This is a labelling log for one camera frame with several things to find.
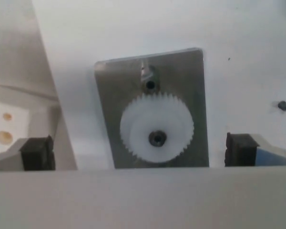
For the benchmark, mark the white medium gear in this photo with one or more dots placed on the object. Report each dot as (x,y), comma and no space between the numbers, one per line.
(135,128)

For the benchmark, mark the white holder with holes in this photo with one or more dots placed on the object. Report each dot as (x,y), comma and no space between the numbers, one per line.
(14,124)

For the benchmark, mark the white task board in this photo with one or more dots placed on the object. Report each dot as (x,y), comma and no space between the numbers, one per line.
(157,28)

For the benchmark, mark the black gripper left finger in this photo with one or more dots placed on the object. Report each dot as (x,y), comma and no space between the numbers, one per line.
(38,152)

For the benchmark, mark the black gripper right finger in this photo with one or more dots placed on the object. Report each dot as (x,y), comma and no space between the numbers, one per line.
(240,150)

